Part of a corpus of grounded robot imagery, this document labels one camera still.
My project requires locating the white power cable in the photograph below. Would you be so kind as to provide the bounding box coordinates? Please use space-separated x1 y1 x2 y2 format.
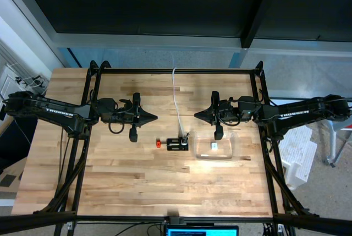
172 67 185 135

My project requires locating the black aluminium table frame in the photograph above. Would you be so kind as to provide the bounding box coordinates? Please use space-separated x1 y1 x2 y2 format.
0 59 352 236

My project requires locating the grey metal stand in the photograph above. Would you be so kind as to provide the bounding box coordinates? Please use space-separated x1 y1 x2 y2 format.
320 120 352 168

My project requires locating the clear plastic container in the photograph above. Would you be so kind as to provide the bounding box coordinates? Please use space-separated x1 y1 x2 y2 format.
192 129 240 162

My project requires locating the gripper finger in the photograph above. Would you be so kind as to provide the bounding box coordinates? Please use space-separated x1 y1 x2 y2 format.
194 115 213 126
194 106 213 117
140 117 160 129
140 107 160 119

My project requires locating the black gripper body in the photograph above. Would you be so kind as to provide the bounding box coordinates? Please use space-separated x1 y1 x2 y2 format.
118 92 142 143
211 91 239 141

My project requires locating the white lattice structure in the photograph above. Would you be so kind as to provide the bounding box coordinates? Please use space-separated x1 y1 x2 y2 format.
278 125 319 192

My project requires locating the laptop screen with blue edge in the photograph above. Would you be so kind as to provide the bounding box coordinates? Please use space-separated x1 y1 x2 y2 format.
164 224 240 236

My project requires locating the white floor cable bundle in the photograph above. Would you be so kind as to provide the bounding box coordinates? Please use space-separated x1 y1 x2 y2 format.
15 75 47 90

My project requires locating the black structural beam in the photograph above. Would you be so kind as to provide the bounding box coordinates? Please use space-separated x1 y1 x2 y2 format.
240 0 276 49

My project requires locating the black vise with orange knob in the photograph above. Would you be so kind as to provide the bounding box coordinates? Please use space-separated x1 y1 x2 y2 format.
155 136 191 152

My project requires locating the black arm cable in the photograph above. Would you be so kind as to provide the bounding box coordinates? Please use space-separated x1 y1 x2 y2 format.
107 121 125 135

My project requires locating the brown cardboard box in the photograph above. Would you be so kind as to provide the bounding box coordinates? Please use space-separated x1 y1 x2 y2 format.
0 156 28 193

